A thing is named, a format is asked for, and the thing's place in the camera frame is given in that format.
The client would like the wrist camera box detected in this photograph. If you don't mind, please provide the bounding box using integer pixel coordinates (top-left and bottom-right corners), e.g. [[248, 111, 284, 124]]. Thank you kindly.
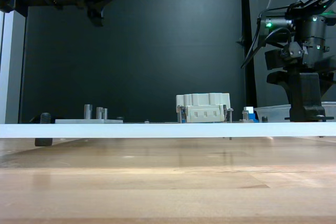
[[264, 49, 286, 71]]

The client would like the black USB port holder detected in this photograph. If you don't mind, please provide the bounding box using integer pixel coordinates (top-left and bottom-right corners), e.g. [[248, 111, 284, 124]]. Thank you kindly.
[[284, 72, 335, 123]]

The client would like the clear plastic tub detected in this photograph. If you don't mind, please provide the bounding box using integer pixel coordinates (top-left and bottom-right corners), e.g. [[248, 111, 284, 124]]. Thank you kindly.
[[254, 101, 336, 123]]

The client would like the white and blue socket block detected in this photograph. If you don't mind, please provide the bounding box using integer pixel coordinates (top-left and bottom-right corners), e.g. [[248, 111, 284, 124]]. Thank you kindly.
[[244, 106, 257, 123]]

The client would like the black wall post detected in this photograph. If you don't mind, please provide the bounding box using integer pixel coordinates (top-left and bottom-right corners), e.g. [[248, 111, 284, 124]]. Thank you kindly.
[[238, 0, 258, 107]]

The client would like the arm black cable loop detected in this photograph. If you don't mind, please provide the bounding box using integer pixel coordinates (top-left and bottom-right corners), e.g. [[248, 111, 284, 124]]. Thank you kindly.
[[240, 5, 292, 69]]

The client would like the white task board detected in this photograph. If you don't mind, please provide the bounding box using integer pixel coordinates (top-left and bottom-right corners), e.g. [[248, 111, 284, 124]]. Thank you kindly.
[[0, 119, 336, 140]]

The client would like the grey metal plate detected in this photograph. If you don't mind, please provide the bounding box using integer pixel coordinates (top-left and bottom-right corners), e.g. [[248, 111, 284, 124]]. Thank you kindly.
[[55, 118, 124, 125]]

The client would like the beige multi-pin connector housing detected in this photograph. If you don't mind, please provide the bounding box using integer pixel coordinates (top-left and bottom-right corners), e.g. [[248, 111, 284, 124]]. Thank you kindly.
[[175, 92, 235, 124]]

